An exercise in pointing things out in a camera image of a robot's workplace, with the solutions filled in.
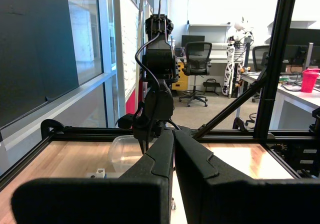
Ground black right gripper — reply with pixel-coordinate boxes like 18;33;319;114
117;113;174;156

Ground black footrest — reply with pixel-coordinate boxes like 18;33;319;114
202;78;223;96

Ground red partition panel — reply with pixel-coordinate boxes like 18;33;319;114
125;83;145;122

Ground white desk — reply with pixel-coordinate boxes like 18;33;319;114
239;71;320;132

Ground white humanoid robot figure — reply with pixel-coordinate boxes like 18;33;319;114
221;16;254;99

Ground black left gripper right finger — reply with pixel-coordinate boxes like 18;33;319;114
174;130;320;224

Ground clear plastic tub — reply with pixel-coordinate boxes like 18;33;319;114
107;135;157;174

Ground yellow cabinet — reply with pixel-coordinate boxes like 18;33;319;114
171;60;189;91

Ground black desk monitor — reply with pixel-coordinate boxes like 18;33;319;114
283;28;320;68
181;35;206;47

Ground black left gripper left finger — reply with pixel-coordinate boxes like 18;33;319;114
10;129;175;224

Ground white wall shelf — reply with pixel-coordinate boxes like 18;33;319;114
186;22;233;44

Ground long black right gripper cable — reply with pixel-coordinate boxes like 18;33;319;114
134;32;166;144

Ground red bin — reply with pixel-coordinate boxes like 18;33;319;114
300;68;320;94

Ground white partition board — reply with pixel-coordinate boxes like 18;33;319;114
119;0;141;102

